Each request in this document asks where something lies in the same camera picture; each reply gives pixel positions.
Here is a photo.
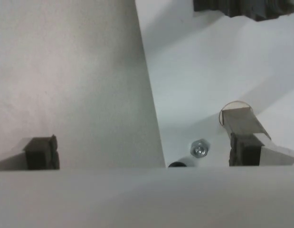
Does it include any metal square peg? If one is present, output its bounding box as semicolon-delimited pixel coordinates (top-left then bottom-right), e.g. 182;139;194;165
221;106;272;141

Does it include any black plug with white cable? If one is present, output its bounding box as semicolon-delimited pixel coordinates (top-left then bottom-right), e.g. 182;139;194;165
193;0;294;22

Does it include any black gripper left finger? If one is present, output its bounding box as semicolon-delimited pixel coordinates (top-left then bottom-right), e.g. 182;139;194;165
0;134;60;171

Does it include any silver hex nut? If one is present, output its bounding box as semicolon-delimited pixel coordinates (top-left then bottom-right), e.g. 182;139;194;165
190;139;210;159

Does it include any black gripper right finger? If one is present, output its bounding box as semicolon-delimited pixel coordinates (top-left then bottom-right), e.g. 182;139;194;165
228;133;294;167

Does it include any white task board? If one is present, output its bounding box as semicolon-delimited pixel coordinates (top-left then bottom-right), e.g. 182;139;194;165
134;0;294;169

